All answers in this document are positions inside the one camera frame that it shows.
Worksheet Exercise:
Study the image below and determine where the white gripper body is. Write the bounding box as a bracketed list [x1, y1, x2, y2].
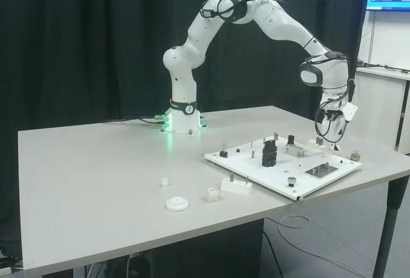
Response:
[319, 116, 347, 145]

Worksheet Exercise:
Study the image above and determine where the short white peg holder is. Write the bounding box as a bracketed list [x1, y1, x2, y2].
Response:
[308, 139, 328, 151]

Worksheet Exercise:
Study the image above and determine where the white cabinet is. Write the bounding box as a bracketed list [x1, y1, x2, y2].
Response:
[340, 64, 410, 156]

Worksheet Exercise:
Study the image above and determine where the white task board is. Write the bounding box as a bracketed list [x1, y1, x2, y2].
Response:
[202, 132, 365, 202]

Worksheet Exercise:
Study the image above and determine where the black D-SUB plug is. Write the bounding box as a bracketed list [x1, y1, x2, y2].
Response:
[261, 140, 277, 168]

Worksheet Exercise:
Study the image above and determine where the black table leg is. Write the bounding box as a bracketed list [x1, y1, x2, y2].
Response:
[373, 174, 410, 278]

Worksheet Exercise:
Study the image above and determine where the long white peg holder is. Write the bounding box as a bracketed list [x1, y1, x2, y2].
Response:
[220, 177, 254, 196]

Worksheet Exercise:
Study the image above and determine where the white cube holder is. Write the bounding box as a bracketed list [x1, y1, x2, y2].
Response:
[203, 187, 220, 202]

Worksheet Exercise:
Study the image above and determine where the white large gear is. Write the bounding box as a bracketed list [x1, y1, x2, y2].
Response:
[165, 195, 190, 211]

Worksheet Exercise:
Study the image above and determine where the black curtain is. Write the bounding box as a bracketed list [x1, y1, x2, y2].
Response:
[0, 0, 376, 261]

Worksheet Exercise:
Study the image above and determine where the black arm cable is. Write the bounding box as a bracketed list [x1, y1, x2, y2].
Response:
[199, 0, 354, 138]

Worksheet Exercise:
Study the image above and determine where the grey floor cable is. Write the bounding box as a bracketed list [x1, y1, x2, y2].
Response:
[276, 215, 370, 278]

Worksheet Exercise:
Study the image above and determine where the black base cable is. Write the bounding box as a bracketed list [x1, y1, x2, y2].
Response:
[108, 115, 170, 131]

